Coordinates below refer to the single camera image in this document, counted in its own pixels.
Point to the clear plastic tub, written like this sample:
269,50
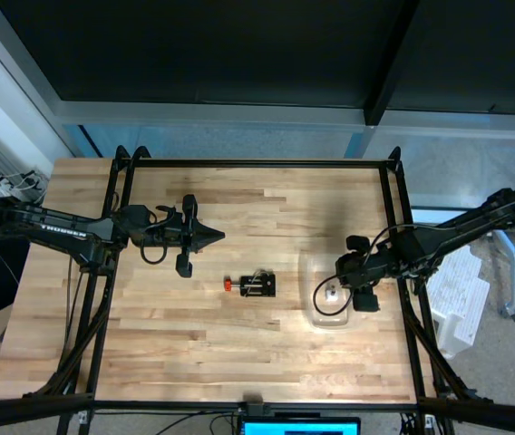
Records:
330,319

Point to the white stepped plastic block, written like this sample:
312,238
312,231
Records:
457,308

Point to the small black table camera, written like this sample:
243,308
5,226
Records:
254,406

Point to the white foam block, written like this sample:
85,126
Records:
331,296

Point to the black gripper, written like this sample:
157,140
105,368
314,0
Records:
188,208
362,244

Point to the black clamp with red knob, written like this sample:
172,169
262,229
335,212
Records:
266,287

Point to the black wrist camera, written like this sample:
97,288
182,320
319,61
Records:
346,269
173,233

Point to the blue laptop screen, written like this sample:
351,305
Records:
298,427

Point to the black metal table frame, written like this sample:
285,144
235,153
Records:
257,162

